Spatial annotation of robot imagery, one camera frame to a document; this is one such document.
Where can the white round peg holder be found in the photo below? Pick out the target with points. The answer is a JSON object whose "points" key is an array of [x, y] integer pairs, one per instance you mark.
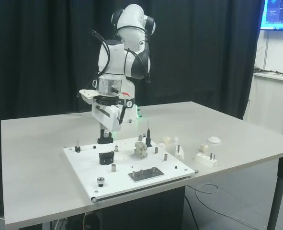
{"points": [[204, 161]]}

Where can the white small gear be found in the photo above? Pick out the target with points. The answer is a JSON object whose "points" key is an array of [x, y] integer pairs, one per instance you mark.
{"points": [[176, 140]]}

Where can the white square peg holder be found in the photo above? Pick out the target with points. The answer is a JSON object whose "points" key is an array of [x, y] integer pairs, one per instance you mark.
{"points": [[177, 155]]}

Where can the black curtain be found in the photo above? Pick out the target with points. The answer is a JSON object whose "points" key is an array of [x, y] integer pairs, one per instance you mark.
{"points": [[36, 60]]}

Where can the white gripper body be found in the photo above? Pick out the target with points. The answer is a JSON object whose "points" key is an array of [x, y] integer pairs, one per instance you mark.
{"points": [[107, 123]]}

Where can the blue screen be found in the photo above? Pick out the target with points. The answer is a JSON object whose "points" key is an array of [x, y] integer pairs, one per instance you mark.
{"points": [[279, 14]]}

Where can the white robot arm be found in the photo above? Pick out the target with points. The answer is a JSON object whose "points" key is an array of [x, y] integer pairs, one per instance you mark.
{"points": [[112, 60]]}

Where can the white task board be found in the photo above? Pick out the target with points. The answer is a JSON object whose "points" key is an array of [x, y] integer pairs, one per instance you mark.
{"points": [[124, 165]]}

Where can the white large gear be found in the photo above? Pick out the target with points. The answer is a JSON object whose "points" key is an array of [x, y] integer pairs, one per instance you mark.
{"points": [[214, 140]]}

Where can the beige connector block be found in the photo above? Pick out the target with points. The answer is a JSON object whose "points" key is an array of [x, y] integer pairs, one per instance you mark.
{"points": [[140, 149]]}

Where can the flat white mount plate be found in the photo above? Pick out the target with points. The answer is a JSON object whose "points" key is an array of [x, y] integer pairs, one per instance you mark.
{"points": [[87, 94]]}

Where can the dark grey table leg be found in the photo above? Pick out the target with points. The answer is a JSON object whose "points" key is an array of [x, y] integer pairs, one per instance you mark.
{"points": [[279, 187]]}

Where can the metal square peg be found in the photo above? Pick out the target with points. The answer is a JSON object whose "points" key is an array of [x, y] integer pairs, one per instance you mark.
{"points": [[177, 149]]}

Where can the cream plastic block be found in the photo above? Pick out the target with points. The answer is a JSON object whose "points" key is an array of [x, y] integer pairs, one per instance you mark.
{"points": [[166, 140], [203, 147]]}

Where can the metal BNC plug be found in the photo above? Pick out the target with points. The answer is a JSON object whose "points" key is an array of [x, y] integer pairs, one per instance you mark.
{"points": [[116, 148]]}

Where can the short black plug with pin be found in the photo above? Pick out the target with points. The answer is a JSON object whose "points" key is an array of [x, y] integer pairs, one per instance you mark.
{"points": [[77, 149]]}

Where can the white cabinet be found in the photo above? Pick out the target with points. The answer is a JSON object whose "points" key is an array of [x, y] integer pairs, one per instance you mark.
{"points": [[268, 100]]}

